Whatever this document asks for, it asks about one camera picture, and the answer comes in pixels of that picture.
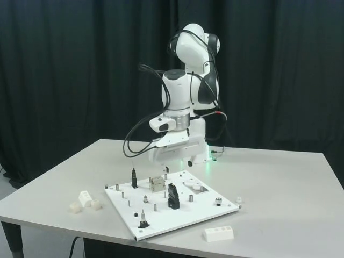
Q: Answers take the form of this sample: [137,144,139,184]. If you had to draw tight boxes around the long white holder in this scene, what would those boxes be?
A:
[202,225,234,241]

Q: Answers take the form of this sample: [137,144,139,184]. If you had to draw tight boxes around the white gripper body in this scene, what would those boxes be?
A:
[147,135,206,166]

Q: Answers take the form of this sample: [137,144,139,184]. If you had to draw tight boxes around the black floor cable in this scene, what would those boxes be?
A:
[70,235,84,258]

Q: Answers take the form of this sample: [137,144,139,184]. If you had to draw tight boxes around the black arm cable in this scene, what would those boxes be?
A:
[138,29,229,146]

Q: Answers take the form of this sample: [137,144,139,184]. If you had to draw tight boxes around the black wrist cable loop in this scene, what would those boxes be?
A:
[123,118,169,159]

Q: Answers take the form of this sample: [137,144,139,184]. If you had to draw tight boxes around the dark table leg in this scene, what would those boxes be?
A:
[1,221,23,258]

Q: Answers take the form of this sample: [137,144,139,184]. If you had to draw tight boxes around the white task board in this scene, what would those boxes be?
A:
[104,169,241,241]

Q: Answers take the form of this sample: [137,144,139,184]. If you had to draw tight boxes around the black rod with red tag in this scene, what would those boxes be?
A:
[190,110,223,119]

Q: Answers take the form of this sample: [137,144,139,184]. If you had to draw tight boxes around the black Ethernet plug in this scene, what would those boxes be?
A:
[130,158,139,188]

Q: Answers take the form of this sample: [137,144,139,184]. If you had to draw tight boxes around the silver wrist ring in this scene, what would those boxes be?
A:
[163,108,192,127]

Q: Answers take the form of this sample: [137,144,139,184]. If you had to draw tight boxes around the black waterproof plug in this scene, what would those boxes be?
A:
[138,209,149,230]

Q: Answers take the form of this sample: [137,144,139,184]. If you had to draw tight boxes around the white large gear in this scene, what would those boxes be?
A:
[183,178,201,191]

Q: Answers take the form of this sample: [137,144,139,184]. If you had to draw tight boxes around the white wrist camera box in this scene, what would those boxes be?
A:
[149,116,176,133]

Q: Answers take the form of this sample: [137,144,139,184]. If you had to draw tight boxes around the beige metal USB plug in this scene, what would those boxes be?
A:
[149,176,166,193]

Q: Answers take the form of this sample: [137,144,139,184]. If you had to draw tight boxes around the black D-SUB plug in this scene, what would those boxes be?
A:
[167,183,180,210]

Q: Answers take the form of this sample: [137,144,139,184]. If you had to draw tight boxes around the tall white holder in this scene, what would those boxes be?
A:
[78,190,92,207]

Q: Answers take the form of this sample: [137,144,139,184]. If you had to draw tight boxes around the black curtain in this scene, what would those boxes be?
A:
[0,0,344,189]

